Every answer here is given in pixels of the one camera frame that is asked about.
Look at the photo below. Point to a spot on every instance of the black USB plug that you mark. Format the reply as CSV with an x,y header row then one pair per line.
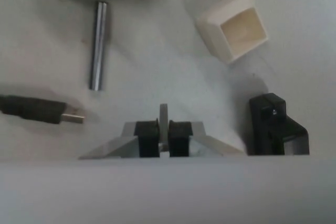
x,y
34,108

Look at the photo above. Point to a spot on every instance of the small white cube holder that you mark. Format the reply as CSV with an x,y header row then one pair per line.
x,y
233,30

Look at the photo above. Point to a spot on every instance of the metal round peg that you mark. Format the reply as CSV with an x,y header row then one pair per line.
x,y
99,45

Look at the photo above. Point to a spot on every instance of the black D-SUB plug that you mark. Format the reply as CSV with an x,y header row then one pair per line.
x,y
275,127

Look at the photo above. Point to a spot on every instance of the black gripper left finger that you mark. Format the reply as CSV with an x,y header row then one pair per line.
x,y
147,140

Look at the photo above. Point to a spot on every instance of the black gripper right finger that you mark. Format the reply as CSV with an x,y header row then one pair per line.
x,y
179,140

